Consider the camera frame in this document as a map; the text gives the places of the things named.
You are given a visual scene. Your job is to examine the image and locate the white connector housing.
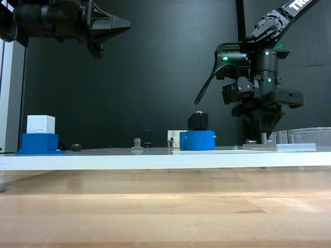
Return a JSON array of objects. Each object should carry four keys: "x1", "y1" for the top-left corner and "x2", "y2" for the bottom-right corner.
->
[{"x1": 167, "y1": 130, "x2": 181, "y2": 149}]

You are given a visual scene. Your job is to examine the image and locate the white task board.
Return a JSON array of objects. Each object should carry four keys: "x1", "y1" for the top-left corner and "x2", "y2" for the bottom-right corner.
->
[{"x1": 0, "y1": 149, "x2": 331, "y2": 171}]

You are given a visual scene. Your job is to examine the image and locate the clear plastic container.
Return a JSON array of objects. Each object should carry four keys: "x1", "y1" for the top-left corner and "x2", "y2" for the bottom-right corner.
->
[{"x1": 270, "y1": 126, "x2": 331, "y2": 152}]

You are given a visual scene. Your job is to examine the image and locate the white cube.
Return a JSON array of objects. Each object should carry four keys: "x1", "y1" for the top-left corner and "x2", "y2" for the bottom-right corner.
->
[{"x1": 26, "y1": 115, "x2": 56, "y2": 135}]

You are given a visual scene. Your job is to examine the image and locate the blue square holder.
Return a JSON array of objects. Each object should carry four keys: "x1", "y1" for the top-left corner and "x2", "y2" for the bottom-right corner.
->
[{"x1": 14, "y1": 133, "x2": 66, "y2": 156}]

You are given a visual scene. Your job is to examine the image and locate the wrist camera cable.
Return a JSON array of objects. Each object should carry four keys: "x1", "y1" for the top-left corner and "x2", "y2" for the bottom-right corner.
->
[{"x1": 194, "y1": 63, "x2": 240, "y2": 105}]

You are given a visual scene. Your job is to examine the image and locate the pale blue block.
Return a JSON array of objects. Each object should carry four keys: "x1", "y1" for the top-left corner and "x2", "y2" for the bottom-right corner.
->
[{"x1": 276, "y1": 143, "x2": 317, "y2": 152}]

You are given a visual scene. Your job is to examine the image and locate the black block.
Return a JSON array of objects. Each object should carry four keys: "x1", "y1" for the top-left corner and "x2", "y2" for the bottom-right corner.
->
[{"x1": 187, "y1": 111, "x2": 209, "y2": 130}]

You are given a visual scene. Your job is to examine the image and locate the blue round holder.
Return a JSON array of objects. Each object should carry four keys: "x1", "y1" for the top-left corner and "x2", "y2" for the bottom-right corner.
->
[{"x1": 179, "y1": 130, "x2": 217, "y2": 151}]

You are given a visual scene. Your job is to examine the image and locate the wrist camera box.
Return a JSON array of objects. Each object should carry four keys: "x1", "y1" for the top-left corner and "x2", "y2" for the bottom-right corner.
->
[{"x1": 221, "y1": 82, "x2": 251, "y2": 105}]

